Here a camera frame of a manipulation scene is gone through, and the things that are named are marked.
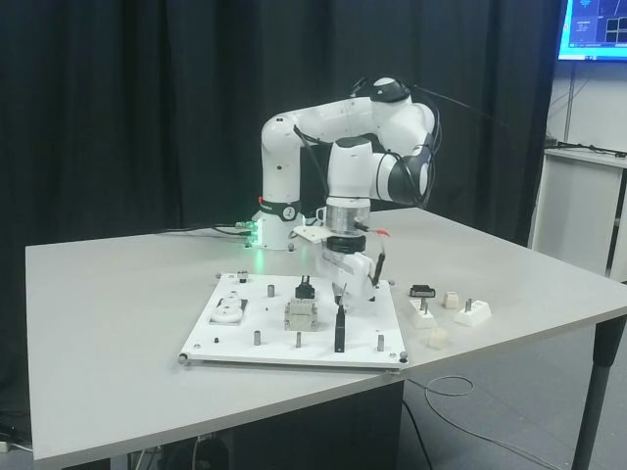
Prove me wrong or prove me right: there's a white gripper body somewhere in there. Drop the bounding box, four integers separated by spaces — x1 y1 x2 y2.
316 250 378 303

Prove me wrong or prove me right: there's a white peg holder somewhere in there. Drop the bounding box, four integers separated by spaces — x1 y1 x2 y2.
408 298 438 331
452 299 493 328

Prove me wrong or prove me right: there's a small cream holder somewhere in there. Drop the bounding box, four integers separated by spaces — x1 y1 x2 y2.
425 328 452 351

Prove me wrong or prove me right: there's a white task board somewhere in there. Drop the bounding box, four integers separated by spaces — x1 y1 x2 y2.
177 271 411 376

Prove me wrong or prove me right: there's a white large gear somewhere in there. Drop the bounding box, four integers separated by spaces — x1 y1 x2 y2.
210 303 244 325

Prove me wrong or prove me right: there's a white cabinet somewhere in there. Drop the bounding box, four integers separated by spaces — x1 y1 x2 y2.
530 146 627 284

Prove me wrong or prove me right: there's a black table leg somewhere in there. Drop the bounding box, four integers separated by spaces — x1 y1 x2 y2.
571 317 616 470

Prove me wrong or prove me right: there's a black curtain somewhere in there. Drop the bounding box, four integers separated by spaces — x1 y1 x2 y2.
0 0 562 437

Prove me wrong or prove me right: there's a blue screen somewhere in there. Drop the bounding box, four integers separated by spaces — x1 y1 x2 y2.
556 0 627 64

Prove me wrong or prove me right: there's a silver wrist ring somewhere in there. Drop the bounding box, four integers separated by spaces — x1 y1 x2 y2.
323 204 371 235

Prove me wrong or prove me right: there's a white wrist camera plate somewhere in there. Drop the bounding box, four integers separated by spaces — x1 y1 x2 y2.
292 208 328 245

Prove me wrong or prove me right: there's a grey floor cable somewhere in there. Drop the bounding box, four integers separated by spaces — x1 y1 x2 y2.
422 375 476 470

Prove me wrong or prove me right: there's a foot cable bundle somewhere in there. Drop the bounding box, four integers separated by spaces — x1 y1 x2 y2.
164 220 257 242

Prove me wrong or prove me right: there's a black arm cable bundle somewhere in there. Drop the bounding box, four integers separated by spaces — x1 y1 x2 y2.
292 76 445 210

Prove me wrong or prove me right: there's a thin black taut cable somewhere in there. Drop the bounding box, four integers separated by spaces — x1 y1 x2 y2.
412 84 515 132

